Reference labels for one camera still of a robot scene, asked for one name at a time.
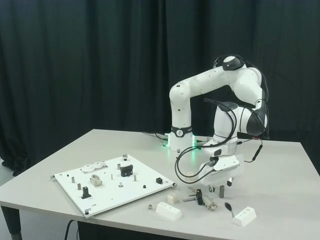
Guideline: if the black base cable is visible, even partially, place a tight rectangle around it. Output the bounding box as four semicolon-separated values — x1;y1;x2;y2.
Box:
149;131;169;141
196;136;213;151

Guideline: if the white task board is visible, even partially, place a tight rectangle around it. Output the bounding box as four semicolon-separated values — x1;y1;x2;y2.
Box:
49;154;179;220

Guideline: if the black table panel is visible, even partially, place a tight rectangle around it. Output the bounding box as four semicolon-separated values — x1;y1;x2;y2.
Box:
77;220;191;240

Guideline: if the black D-SUB plug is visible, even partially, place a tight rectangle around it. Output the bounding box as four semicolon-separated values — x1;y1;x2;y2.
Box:
195;188;204;206

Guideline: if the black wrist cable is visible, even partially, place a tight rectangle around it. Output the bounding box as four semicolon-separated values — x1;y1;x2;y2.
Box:
176;99;237;183
174;97;239;185

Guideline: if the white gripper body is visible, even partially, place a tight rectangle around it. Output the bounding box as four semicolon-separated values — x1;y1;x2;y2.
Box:
201;154;245;187

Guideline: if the black curtain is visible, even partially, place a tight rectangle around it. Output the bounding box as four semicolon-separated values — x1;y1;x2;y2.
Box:
0;0;320;173

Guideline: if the metal waterproof plug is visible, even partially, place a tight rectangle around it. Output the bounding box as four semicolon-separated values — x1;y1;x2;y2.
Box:
202;196;221;212

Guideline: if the white three-hole peg holder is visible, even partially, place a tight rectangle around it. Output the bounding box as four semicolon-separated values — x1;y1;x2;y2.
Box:
232;206;258;228
155;201;183;221

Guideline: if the black hanging cable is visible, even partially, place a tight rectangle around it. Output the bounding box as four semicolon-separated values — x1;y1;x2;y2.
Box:
65;219;77;240

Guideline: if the black USB plug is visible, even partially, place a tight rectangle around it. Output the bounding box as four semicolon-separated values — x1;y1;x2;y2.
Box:
224;201;236;219

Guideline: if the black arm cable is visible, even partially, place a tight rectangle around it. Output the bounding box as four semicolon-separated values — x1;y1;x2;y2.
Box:
246;59;271;140

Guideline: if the black table leg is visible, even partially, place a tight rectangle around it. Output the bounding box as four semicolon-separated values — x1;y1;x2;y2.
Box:
0;205;21;240

